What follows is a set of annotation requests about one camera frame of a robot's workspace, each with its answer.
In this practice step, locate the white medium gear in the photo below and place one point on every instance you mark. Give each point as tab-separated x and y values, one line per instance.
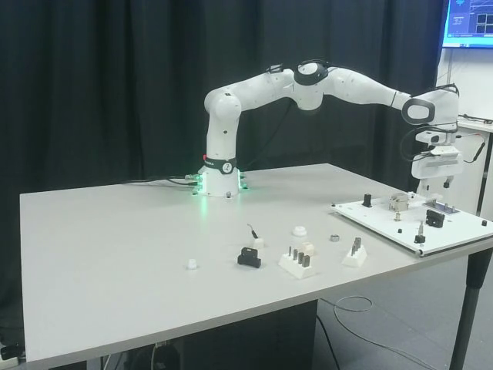
299	230

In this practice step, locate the thin black rod red tag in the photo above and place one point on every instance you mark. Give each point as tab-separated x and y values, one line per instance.
480	148

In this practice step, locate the narrow white peg holder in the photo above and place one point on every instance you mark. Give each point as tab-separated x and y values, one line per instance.
353	259

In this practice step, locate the black curtains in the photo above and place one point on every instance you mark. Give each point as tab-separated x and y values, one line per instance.
115	77

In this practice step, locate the white power strip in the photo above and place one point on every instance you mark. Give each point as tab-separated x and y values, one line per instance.
9	356

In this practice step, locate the tall metal square peg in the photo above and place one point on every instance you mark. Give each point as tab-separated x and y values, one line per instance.
356	245

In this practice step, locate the metal BNC plug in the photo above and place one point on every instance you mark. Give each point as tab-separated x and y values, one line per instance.
334	237

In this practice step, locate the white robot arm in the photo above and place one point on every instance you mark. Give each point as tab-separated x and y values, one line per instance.
221	127

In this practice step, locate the white task board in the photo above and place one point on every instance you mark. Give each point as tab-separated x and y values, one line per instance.
385	221

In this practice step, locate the small white plug holder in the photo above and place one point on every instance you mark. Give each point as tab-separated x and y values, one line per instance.
258	242

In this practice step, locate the white small gear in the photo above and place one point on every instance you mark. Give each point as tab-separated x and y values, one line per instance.
191	264

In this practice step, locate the blue screen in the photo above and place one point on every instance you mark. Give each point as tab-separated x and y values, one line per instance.
470	21

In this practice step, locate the small white camera box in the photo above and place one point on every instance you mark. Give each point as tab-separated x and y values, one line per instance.
433	137

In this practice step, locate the black D-SUB plug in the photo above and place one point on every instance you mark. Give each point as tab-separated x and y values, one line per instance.
249	257

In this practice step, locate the white cabinet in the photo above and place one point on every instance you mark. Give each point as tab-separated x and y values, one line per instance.
479	173

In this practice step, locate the cream plug block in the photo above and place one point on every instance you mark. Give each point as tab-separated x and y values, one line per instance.
309	249

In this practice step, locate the wide white peg holder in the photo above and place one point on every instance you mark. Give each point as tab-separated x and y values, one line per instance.
294	268

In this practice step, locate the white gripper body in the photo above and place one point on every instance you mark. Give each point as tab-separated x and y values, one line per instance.
435	166

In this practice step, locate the large metal square peg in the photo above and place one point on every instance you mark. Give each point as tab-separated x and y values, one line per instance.
307	260

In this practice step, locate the black table leg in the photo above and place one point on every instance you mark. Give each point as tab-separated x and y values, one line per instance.
470	308

